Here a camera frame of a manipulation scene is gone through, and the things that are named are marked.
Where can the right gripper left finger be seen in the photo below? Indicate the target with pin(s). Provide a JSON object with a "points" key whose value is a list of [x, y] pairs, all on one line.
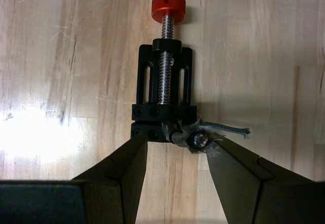
{"points": [[119, 188]]}

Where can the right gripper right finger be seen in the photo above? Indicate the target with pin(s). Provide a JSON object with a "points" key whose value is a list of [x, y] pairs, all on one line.
{"points": [[243, 191]]}

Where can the black clamp with red knob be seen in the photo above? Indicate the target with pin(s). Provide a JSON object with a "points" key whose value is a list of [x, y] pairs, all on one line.
{"points": [[162, 112]]}

